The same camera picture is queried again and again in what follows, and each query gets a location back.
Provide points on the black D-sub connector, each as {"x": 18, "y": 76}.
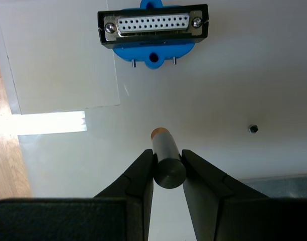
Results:
{"x": 153, "y": 25}

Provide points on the white task board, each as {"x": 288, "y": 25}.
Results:
{"x": 218, "y": 88}

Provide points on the small black hex screw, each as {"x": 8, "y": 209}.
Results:
{"x": 253, "y": 128}

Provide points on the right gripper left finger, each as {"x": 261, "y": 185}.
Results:
{"x": 68, "y": 221}

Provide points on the blue round connector mount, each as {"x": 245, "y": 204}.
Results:
{"x": 168, "y": 51}

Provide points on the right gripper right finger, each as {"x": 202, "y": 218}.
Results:
{"x": 256, "y": 221}

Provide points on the grey metal cylinder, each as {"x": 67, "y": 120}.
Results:
{"x": 168, "y": 163}

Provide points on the thin white plastic sheet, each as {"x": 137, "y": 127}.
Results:
{"x": 55, "y": 62}

